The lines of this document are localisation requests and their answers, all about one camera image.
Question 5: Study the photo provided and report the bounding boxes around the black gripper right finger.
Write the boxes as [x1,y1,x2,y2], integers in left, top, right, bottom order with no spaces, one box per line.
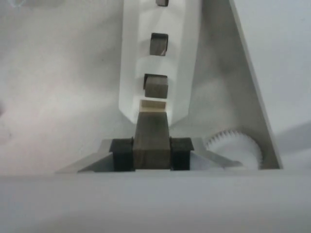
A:
[169,137,243,171]

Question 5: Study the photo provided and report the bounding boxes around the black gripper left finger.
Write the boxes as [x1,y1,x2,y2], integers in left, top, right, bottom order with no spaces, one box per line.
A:
[55,137,136,173]

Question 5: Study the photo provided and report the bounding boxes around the large metal square peg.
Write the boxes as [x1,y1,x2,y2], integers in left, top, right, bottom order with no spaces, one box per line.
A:
[132,111,171,170]

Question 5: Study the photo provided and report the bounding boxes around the medium metal square peg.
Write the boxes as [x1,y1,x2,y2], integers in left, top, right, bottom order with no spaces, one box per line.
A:
[143,74,170,99]

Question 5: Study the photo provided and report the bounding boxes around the white square peg holder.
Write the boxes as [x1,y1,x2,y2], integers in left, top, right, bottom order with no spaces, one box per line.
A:
[118,0,195,127]

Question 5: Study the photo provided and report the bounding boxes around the small metal square peg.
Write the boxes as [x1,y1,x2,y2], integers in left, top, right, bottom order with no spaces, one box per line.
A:
[150,33,169,56]

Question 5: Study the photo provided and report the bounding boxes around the white medium gear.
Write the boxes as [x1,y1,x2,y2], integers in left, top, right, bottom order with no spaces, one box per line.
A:
[203,130,263,170]

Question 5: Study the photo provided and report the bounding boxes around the white task board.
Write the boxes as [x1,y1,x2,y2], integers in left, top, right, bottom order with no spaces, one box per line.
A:
[228,0,311,172]

